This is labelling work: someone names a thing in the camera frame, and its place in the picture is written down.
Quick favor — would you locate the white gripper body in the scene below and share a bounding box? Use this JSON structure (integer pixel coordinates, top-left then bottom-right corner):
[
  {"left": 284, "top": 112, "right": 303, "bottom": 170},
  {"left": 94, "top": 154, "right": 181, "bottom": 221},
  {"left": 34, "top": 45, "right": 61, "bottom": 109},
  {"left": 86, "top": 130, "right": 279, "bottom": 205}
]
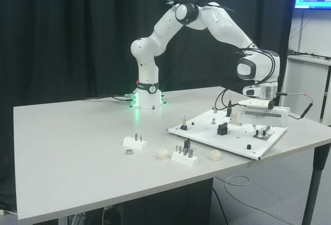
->
[{"left": 233, "top": 106, "right": 291, "bottom": 128}]

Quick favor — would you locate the silver connector block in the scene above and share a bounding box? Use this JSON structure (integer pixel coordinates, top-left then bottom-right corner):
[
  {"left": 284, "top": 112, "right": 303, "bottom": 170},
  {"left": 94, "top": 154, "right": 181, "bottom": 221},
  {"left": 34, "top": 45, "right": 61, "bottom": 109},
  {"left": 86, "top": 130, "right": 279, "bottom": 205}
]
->
[{"left": 230, "top": 111, "right": 240, "bottom": 126}]

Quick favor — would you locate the black block plug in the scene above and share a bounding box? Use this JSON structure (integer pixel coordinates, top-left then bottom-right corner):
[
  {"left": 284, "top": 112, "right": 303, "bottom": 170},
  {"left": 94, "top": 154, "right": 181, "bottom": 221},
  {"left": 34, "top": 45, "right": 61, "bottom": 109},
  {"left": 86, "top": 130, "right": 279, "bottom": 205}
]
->
[{"left": 217, "top": 123, "right": 229, "bottom": 136}]

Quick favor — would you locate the white cabinet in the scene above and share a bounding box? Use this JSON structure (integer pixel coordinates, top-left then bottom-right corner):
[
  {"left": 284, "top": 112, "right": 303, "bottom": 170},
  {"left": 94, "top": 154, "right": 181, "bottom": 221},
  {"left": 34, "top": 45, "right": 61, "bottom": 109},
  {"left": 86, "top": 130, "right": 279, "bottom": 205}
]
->
[{"left": 280, "top": 53, "right": 331, "bottom": 127}]

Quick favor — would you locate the small cream cube holder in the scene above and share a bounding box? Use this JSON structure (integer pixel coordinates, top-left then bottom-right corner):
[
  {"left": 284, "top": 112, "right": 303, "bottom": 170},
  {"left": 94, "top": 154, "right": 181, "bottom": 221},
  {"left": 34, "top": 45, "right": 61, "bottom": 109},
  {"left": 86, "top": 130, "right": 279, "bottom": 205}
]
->
[
  {"left": 208, "top": 149, "right": 222, "bottom": 161},
  {"left": 157, "top": 148, "right": 170, "bottom": 161}
]

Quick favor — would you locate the white task board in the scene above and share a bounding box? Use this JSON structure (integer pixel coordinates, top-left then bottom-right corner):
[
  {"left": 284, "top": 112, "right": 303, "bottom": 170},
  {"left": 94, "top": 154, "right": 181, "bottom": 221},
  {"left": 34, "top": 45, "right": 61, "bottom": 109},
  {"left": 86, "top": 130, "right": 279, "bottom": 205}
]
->
[{"left": 165, "top": 107, "right": 288, "bottom": 161}]

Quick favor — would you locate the black table leg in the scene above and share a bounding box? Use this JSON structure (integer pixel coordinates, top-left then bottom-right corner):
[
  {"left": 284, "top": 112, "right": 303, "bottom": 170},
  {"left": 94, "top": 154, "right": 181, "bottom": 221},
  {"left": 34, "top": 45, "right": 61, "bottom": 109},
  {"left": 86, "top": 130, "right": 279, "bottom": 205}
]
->
[{"left": 301, "top": 144, "right": 328, "bottom": 225}]

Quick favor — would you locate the long white peg holder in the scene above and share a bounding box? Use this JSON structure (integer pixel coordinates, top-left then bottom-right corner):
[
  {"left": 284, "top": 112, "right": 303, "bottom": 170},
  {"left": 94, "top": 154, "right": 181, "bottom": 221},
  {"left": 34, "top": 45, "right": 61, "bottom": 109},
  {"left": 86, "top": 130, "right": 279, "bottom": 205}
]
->
[{"left": 171, "top": 152, "right": 200, "bottom": 168}]

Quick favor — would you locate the short white peg holder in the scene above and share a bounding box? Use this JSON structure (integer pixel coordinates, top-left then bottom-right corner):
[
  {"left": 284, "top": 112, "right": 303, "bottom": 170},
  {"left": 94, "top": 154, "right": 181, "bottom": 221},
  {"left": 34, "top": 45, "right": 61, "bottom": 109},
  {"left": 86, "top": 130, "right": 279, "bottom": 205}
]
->
[{"left": 122, "top": 136, "right": 148, "bottom": 152}]

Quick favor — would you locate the black control cabinet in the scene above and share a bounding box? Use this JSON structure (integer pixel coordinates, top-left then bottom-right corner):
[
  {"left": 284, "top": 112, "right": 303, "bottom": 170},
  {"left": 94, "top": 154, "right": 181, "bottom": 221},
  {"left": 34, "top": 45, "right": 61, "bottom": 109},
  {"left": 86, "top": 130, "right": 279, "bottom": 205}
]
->
[{"left": 67, "top": 177, "right": 215, "bottom": 225}]

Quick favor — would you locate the black curtain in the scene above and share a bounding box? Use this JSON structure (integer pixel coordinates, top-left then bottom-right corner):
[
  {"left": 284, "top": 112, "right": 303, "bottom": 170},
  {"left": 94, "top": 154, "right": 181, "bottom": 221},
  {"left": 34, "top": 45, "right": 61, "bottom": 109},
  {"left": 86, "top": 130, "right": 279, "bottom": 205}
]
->
[{"left": 0, "top": 0, "right": 295, "bottom": 130}]

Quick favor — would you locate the thin black rod on wire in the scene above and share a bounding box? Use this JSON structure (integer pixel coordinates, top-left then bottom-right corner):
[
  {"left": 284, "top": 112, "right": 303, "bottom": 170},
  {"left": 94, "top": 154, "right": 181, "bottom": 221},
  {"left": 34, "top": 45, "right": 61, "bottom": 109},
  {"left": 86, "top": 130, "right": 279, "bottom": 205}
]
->
[{"left": 276, "top": 92, "right": 315, "bottom": 119}]

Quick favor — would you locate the grey floor cable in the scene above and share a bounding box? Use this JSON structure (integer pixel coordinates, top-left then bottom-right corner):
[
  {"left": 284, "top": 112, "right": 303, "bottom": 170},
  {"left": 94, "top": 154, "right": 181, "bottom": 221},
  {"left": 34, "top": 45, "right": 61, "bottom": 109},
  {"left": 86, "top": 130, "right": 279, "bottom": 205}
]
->
[{"left": 223, "top": 174, "right": 311, "bottom": 225}]

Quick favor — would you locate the thin black cable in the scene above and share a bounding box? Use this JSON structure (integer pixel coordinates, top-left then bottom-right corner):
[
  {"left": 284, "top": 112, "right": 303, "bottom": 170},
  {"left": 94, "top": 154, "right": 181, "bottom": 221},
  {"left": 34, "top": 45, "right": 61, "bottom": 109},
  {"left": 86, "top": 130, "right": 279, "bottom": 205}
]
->
[{"left": 288, "top": 50, "right": 331, "bottom": 61}]

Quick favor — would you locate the black floor cable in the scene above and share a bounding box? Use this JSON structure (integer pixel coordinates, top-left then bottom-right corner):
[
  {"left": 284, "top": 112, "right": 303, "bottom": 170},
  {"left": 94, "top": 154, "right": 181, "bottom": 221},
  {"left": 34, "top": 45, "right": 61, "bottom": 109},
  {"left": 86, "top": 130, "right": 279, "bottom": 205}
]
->
[{"left": 213, "top": 187, "right": 226, "bottom": 225}]

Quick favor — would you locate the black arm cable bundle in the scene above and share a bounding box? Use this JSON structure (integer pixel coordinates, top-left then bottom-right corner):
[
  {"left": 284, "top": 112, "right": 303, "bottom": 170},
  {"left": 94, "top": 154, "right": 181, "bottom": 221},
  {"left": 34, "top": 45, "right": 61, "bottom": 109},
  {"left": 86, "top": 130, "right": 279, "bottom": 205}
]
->
[{"left": 165, "top": 0, "right": 282, "bottom": 112}]

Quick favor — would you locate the black table cable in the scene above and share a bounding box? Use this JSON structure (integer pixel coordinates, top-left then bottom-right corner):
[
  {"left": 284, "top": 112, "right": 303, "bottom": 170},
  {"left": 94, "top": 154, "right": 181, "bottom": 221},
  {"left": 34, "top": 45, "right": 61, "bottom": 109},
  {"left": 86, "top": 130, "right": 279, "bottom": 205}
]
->
[{"left": 86, "top": 94, "right": 135, "bottom": 101}]

